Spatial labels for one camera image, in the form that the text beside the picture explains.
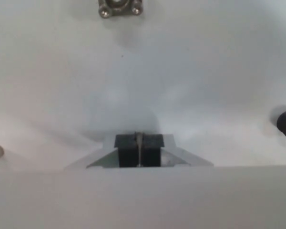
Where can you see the white task board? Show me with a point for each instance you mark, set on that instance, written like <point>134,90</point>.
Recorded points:
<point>143,71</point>

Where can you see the thin metal round peg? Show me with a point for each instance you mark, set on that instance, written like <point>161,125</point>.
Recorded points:
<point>139,148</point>

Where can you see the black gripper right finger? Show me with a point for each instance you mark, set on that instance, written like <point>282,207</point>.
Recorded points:
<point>152,152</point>

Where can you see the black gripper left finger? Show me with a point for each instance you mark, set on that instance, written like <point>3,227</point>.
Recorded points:
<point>126,152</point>

